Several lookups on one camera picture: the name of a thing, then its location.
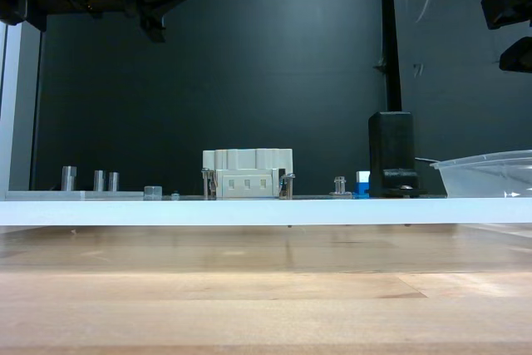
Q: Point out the black USB hub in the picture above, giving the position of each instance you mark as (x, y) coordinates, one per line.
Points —
(390, 147)

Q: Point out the beige connector housing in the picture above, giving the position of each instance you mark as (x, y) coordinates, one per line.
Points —
(249, 172)

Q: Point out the clear plastic tub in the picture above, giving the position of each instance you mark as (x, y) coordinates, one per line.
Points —
(478, 180)

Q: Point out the silver hex nut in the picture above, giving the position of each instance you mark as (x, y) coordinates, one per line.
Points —
(152, 192)

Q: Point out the tiny silver screw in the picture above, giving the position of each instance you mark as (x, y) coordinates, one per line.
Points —
(175, 195)

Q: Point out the small blue white socket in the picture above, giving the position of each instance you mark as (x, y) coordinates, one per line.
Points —
(361, 186)

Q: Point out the grey metal plate with pegs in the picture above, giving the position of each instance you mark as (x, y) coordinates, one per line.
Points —
(70, 195)

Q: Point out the small silver bolt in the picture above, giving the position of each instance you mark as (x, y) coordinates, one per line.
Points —
(340, 186)

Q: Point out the white board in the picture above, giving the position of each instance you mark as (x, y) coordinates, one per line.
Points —
(266, 211)

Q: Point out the black metal frame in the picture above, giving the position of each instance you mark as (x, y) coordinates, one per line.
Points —
(390, 39)

